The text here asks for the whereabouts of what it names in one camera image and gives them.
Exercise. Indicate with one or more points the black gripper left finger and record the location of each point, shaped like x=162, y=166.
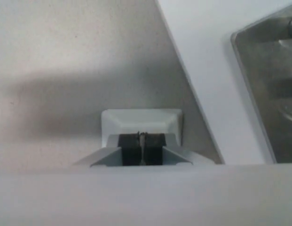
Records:
x=129, y=150

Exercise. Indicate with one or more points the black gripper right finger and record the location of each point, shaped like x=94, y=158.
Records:
x=155, y=150

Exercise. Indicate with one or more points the metal round peg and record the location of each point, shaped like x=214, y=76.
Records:
x=142, y=148

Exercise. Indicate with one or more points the small white peg holder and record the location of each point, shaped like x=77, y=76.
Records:
x=141, y=120

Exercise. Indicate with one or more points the white task board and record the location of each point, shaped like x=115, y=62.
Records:
x=218, y=70

